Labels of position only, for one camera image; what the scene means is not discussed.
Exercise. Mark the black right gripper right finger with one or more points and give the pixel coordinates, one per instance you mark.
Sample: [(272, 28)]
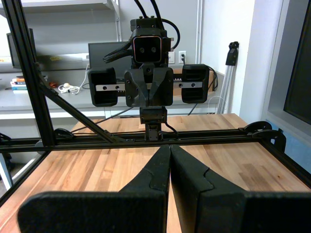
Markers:
[(243, 213)]

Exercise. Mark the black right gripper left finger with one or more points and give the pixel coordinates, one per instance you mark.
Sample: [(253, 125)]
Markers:
[(97, 213)]

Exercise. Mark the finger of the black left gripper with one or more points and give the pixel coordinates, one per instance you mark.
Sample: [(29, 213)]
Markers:
[(133, 97), (164, 97)]

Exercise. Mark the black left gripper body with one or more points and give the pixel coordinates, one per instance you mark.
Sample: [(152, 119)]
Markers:
[(102, 97)]

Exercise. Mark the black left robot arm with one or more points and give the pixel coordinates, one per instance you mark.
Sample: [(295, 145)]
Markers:
[(153, 114)]

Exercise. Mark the grey office desk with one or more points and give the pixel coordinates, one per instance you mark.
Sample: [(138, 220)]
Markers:
[(80, 97)]

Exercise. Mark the black computer monitor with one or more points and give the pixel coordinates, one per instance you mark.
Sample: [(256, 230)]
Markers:
[(102, 55), (13, 51)]

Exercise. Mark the small orange object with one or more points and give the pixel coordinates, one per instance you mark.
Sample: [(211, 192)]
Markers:
[(53, 85)]

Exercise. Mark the stack of books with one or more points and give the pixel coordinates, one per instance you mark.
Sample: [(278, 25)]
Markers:
[(18, 87)]

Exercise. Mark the white wall outlet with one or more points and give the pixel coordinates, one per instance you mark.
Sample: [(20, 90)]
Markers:
[(171, 57), (182, 57)]

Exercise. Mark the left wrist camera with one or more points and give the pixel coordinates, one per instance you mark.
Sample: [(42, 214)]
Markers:
[(147, 49)]

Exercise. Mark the silver extrusion with black bracket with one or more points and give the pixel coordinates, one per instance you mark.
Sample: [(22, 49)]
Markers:
[(227, 85)]

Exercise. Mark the black metal frame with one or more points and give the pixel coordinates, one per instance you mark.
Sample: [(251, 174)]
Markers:
[(30, 72)]

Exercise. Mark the grey wall shelf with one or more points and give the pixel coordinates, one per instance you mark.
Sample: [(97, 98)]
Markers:
[(73, 6)]

